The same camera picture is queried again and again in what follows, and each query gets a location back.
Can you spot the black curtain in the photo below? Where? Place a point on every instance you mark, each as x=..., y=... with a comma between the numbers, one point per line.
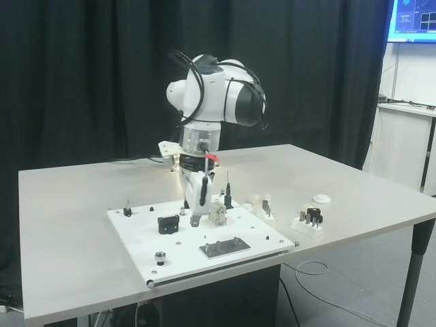
x=85, y=68

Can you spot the dark table leg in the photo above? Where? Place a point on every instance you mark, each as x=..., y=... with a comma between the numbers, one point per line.
x=417, y=252

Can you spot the white peg holder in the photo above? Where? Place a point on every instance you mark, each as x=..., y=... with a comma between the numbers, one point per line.
x=306, y=231
x=269, y=219

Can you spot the small ivory block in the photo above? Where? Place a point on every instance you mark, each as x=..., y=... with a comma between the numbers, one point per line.
x=303, y=207
x=254, y=198

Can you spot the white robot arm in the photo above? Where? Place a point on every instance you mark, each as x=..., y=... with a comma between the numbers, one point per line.
x=211, y=95

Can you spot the white power strip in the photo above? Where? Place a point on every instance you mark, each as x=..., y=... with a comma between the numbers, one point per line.
x=3, y=308

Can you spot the white large gear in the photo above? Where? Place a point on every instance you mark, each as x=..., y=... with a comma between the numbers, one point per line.
x=322, y=199

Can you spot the metal round peg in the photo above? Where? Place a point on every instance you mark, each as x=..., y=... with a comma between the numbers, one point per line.
x=302, y=217

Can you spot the white task board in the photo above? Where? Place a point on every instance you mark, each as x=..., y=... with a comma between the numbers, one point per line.
x=190, y=238

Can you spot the black box under table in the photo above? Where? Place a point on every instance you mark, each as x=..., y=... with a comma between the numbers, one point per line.
x=221, y=299

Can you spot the metal bolt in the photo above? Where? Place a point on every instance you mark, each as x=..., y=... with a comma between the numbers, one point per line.
x=159, y=255

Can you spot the black plug with thin pin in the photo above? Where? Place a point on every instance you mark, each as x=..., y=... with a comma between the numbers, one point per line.
x=127, y=211

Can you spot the white cabinet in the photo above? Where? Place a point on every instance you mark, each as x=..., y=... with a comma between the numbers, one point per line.
x=402, y=146

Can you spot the tall black plug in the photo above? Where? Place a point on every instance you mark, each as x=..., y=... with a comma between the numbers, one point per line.
x=229, y=199

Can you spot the metal square peg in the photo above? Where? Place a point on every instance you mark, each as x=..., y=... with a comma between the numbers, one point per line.
x=265, y=206

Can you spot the blue screen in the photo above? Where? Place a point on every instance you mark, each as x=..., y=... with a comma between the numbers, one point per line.
x=415, y=20

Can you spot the white medium gear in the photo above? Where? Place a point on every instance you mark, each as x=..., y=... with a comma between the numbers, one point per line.
x=247, y=205

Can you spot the flat white mounting plate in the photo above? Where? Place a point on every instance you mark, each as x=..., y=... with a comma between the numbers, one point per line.
x=168, y=148

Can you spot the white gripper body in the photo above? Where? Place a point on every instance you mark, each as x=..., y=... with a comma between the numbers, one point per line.
x=190, y=190

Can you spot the black D-SUB plug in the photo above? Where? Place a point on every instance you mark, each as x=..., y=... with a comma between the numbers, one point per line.
x=315, y=213

